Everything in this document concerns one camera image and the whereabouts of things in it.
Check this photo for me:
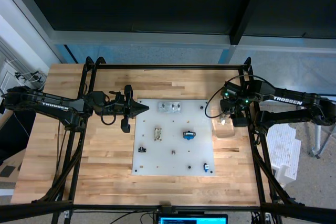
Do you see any cable bundle with plugs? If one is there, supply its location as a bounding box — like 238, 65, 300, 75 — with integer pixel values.
13, 70, 45, 88

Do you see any black equipment case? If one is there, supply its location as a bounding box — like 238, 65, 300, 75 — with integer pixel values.
0, 110, 36, 166

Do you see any blue D-sub connector mount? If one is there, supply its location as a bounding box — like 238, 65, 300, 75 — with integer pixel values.
182, 130, 197, 141

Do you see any brown cardboard box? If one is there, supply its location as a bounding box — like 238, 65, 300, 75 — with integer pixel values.
0, 147, 27, 183

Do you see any black wall pillar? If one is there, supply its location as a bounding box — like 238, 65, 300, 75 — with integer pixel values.
229, 0, 263, 46

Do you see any white taskboard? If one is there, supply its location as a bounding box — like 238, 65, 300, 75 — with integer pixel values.
130, 99, 216, 177

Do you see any clear plastic tub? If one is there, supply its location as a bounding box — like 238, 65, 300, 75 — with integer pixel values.
213, 100, 238, 140

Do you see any white foam block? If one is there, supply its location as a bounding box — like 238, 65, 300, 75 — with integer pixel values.
265, 123, 302, 188

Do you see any grey metal stand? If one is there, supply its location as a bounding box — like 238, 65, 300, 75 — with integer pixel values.
304, 121, 336, 159

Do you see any laptop screen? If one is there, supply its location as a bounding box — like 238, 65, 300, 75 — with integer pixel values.
156, 214, 228, 224

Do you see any black table camera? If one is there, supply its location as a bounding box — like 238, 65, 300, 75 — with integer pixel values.
156, 201, 177, 213

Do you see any silver block with bolts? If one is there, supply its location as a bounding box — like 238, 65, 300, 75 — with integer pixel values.
157, 101, 182, 114

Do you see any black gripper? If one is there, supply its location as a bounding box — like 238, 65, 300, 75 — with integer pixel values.
219, 81, 248, 128
114, 84, 150, 133

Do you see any beige connector housing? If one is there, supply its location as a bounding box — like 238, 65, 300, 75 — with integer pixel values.
153, 127, 163, 143

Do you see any black metal frame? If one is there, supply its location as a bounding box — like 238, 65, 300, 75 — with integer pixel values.
0, 56, 336, 224

